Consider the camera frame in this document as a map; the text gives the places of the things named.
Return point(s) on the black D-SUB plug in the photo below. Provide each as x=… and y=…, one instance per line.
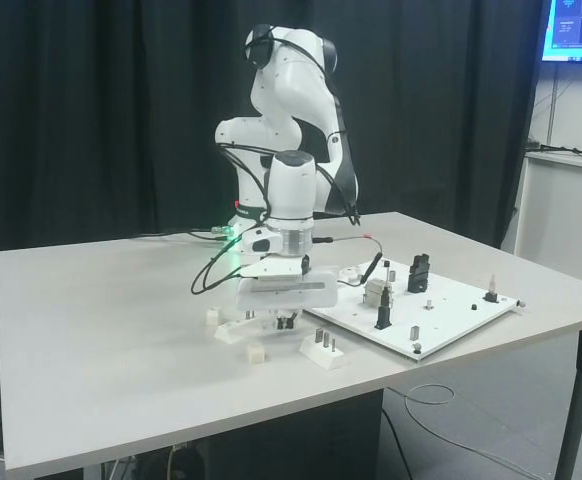
x=418, y=275

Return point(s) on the black curtains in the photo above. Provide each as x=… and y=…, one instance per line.
x=96, y=100

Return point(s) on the white task board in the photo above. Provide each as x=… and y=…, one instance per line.
x=446, y=325

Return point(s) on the black upright plug thin rod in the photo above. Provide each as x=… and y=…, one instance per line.
x=382, y=315

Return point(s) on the white square peg holder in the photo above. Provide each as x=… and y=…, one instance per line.
x=323, y=356

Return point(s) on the grey table leg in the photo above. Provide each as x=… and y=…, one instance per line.
x=578, y=400

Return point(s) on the white cabinet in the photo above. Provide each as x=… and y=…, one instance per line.
x=556, y=215

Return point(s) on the small grey plug black base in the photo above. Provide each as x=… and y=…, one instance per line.
x=491, y=292

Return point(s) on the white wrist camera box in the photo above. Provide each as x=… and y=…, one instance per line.
x=261, y=242

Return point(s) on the white medium gear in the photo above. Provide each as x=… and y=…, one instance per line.
x=350, y=273

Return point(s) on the white round peg holder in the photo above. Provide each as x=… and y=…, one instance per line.
x=236, y=332

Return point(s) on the blue screen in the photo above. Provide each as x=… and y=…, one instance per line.
x=576, y=30

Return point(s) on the large metal square peg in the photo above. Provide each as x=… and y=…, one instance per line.
x=318, y=336

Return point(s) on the flat metal square peg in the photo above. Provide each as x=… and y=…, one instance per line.
x=413, y=333

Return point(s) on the small white holder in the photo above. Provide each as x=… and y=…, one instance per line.
x=212, y=317
x=255, y=354

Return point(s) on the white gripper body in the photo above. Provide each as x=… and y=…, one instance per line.
x=291, y=295

